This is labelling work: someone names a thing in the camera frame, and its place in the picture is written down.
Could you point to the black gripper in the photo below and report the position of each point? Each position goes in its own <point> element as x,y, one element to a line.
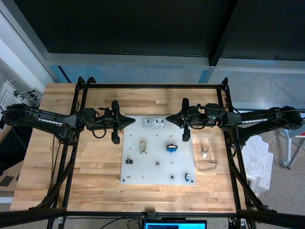
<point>115,137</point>
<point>186,136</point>

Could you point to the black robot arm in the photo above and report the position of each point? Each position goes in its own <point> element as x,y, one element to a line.
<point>47,119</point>
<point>252,121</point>

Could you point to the beige multi-pin connector housing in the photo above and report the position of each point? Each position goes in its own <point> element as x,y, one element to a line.
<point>143,147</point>

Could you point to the small black clamp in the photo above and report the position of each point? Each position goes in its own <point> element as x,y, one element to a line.
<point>129,161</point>

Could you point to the white task board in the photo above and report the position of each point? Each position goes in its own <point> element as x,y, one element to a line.
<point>147,171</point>

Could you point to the clear plastic tub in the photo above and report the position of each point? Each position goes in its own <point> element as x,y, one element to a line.
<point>209,167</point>

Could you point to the small blue socket holder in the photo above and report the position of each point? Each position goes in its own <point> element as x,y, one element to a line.
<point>187,177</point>

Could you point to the white foam block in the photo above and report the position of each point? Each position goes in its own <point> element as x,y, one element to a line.
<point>258,162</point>

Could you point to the laptop screen with blue edge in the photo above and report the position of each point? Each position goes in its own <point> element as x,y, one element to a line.
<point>174,225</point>

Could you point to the brown cardboard box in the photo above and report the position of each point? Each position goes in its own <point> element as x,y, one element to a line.
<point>9,176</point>

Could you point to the blue and black connector mount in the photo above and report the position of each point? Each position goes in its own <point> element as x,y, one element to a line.
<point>171,149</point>

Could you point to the black aluminium table frame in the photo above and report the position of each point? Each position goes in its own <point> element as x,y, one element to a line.
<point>155,86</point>

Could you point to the black wall post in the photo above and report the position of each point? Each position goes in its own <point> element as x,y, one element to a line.
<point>221,35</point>

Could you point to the small black table camera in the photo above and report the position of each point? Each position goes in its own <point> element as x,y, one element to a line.
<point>152,215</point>

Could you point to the grey metal chair frame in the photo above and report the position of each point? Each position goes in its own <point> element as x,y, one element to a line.
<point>288,143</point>

